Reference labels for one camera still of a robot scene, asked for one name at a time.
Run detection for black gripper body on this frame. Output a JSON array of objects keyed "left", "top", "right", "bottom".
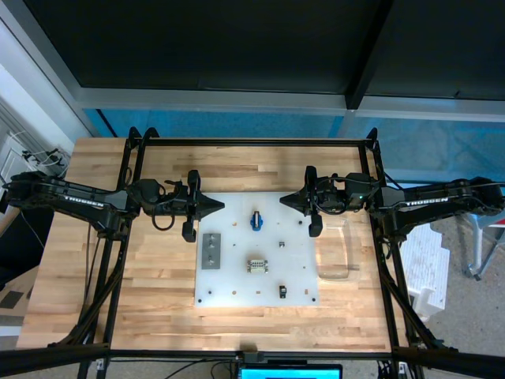
[
  {"left": 304, "top": 165, "right": 349, "bottom": 239},
  {"left": 167, "top": 169, "right": 203, "bottom": 243}
]

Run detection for black aluminium frame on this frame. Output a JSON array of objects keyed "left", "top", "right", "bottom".
[{"left": 0, "top": 126, "right": 505, "bottom": 379}]

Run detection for white foam packaging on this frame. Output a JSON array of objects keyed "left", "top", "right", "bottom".
[{"left": 398, "top": 220, "right": 451, "bottom": 321}]

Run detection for black table level camera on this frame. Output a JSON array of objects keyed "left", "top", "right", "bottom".
[{"left": 241, "top": 344, "right": 264, "bottom": 363}]

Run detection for beige HAN10E connector insert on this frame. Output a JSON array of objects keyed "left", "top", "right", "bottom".
[{"left": 246, "top": 259, "right": 271, "bottom": 275}]

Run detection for grey metal plate with posts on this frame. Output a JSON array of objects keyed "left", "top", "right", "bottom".
[{"left": 201, "top": 232, "right": 223, "bottom": 271}]

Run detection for grey metal stand legs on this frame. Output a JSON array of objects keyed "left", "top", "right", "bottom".
[{"left": 459, "top": 212, "right": 505, "bottom": 282}]

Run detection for black wall post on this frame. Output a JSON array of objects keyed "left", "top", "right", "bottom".
[{"left": 345, "top": 0, "right": 395, "bottom": 111}]

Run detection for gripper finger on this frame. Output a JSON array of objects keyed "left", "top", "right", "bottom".
[
  {"left": 279, "top": 200, "right": 309, "bottom": 218},
  {"left": 198, "top": 205, "right": 226, "bottom": 219},
  {"left": 279, "top": 187, "right": 309, "bottom": 203},
  {"left": 198, "top": 192, "right": 226, "bottom": 207}
]

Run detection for wall cable bundle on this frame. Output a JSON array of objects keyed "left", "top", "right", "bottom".
[{"left": 19, "top": 146, "right": 67, "bottom": 167}]

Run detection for blue laptop screen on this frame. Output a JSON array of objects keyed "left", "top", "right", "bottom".
[{"left": 236, "top": 363, "right": 344, "bottom": 379}]

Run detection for white taskboard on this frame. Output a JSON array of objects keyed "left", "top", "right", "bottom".
[{"left": 193, "top": 192, "right": 321, "bottom": 308}]

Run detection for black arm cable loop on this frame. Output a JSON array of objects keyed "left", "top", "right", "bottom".
[
  {"left": 311, "top": 176, "right": 350, "bottom": 216},
  {"left": 151, "top": 205, "right": 177, "bottom": 232}
]

